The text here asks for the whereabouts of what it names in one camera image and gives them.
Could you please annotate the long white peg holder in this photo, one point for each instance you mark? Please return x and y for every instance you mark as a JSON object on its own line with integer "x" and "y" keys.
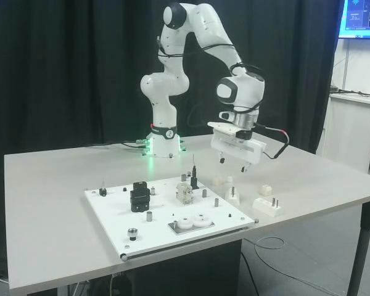
{"x": 265, "y": 208}

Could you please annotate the white medium gear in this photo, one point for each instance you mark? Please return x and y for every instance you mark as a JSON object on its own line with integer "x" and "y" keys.
{"x": 184, "y": 224}

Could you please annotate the blue screen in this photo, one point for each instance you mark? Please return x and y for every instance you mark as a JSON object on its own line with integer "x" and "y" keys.
{"x": 362, "y": 18}

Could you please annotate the white task board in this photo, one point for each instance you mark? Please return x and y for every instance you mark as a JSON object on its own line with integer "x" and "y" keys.
{"x": 111, "y": 216}

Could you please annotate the black curtain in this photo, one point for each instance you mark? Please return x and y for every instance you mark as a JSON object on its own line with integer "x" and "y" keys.
{"x": 49, "y": 61}

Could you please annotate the translucent Ethernet plug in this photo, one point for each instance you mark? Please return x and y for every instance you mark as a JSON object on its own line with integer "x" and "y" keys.
{"x": 184, "y": 194}

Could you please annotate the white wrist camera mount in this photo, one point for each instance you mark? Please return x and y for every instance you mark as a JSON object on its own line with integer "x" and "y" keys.
{"x": 223, "y": 128}

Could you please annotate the black waterproof plug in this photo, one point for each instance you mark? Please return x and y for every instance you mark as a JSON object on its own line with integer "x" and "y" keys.
{"x": 193, "y": 178}

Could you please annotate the dark grey table leg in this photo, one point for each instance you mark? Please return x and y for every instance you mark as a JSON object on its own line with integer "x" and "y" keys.
{"x": 365, "y": 243}

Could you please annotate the white large gear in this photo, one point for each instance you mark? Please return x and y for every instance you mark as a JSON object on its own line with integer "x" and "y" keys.
{"x": 201, "y": 220}

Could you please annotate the white cabinet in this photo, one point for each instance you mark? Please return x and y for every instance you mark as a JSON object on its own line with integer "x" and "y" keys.
{"x": 351, "y": 132}

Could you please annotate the black USB plug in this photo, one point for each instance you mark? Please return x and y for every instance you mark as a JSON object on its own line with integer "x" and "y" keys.
{"x": 102, "y": 192}

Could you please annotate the short white peg holder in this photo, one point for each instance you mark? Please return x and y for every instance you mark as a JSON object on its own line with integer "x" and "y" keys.
{"x": 232, "y": 199}

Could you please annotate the black D-SUB plug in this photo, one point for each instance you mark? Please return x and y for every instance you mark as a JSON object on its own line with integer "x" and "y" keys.
{"x": 139, "y": 197}

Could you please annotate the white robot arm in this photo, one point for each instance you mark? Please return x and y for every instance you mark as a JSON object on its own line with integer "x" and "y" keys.
{"x": 209, "y": 27}

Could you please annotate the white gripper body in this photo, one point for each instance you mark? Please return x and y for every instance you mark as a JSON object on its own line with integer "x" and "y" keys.
{"x": 234, "y": 148}

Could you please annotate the metal bolt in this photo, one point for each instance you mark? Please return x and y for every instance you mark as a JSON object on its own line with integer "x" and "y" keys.
{"x": 154, "y": 191}

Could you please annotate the small white block holder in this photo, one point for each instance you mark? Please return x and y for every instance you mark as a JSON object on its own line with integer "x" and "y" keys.
{"x": 266, "y": 190}
{"x": 217, "y": 180}

